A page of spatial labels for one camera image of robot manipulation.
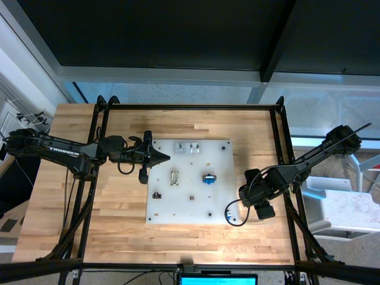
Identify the white board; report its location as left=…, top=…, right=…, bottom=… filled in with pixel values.
left=145, top=138, right=240, bottom=225

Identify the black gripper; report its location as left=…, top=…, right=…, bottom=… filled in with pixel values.
left=126, top=131, right=171, bottom=185
left=239, top=169, right=276, bottom=221

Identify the clear plastic block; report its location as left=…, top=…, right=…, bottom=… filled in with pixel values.
left=173, top=141, right=202, bottom=156

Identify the looped black arm cable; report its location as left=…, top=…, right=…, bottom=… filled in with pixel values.
left=224, top=198, right=253, bottom=227

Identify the black pillar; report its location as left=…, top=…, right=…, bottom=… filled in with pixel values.
left=260, top=0, right=297, bottom=83

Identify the blue laptop screen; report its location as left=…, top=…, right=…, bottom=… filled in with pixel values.
left=177, top=273, right=258, bottom=285

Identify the black metal frame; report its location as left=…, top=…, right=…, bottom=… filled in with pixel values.
left=0, top=94, right=380, bottom=285

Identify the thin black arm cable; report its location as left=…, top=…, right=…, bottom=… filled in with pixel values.
left=334, top=123, right=372, bottom=145

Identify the white chair with red seat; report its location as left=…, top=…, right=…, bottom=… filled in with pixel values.
left=341, top=148, right=380, bottom=191

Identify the white plastic step stool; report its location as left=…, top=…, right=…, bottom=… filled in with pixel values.
left=302, top=175, right=380, bottom=242

